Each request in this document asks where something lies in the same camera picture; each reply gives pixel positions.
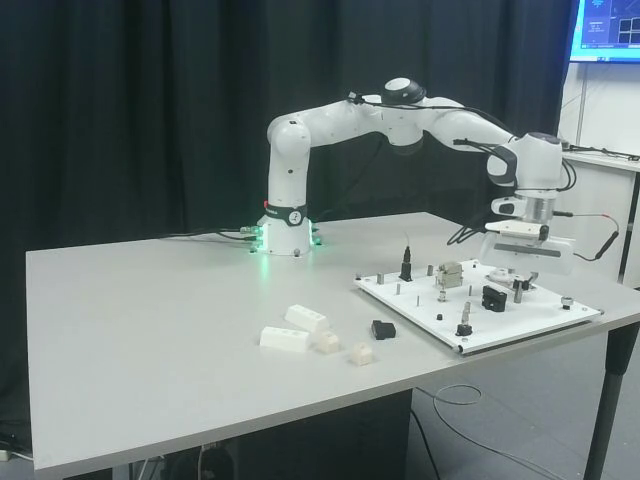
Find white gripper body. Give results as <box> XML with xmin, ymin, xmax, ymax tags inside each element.
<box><xmin>478</xmin><ymin>235</ymin><xmax>575</xmax><ymax>277</ymax></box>

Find white peg holder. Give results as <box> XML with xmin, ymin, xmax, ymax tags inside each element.
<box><xmin>284</xmin><ymin>303</ymin><xmax>330</xmax><ymax>334</ymax></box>
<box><xmin>258</xmin><ymin>325</ymin><xmax>310</xmax><ymax>354</ymax></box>

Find white task board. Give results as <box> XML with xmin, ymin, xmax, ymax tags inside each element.
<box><xmin>353</xmin><ymin>257</ymin><xmax>604</xmax><ymax>357</ymax></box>

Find black upright plug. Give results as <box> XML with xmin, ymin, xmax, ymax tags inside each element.
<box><xmin>398</xmin><ymin>232</ymin><xmax>415</xmax><ymax>284</ymax></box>

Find black table leg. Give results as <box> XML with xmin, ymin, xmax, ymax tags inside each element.
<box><xmin>583</xmin><ymin>319</ymin><xmax>627</xmax><ymax>480</ymax></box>

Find black D-SUB plug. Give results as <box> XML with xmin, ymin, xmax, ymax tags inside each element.
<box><xmin>370</xmin><ymin>319</ymin><xmax>398</xmax><ymax>342</ymax></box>

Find small white plug holder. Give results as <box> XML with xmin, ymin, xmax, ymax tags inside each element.
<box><xmin>312</xmin><ymin>329</ymin><xmax>342</xmax><ymax>355</ymax></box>
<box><xmin>348</xmin><ymin>342</ymin><xmax>376</xmax><ymax>367</ymax></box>

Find blue screen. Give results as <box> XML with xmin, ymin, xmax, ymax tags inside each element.
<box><xmin>568</xmin><ymin>0</ymin><xmax>640</xmax><ymax>65</ymax></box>

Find black curtain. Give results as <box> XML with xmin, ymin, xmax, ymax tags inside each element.
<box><xmin>0</xmin><ymin>0</ymin><xmax>574</xmax><ymax>446</ymax></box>

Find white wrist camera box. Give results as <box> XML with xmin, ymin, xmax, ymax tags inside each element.
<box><xmin>491</xmin><ymin>196</ymin><xmax>525</xmax><ymax>217</ymax></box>

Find black camera cable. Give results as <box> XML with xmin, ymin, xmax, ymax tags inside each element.
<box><xmin>448</xmin><ymin>219</ymin><xmax>496</xmax><ymax>247</ymax></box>

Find thin black rod on wire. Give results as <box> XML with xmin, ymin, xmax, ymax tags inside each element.
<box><xmin>552</xmin><ymin>209</ymin><xmax>623</xmax><ymax>262</ymax></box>

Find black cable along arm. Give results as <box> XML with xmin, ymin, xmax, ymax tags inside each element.
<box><xmin>347</xmin><ymin>89</ymin><xmax>521</xmax><ymax>151</ymax></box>

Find grey floor cable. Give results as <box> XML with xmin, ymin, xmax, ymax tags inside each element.
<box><xmin>432</xmin><ymin>383</ymin><xmax>601</xmax><ymax>480</ymax></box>

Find black base cable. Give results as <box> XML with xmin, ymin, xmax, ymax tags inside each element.
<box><xmin>164</xmin><ymin>227</ymin><xmax>261</xmax><ymax>241</ymax></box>

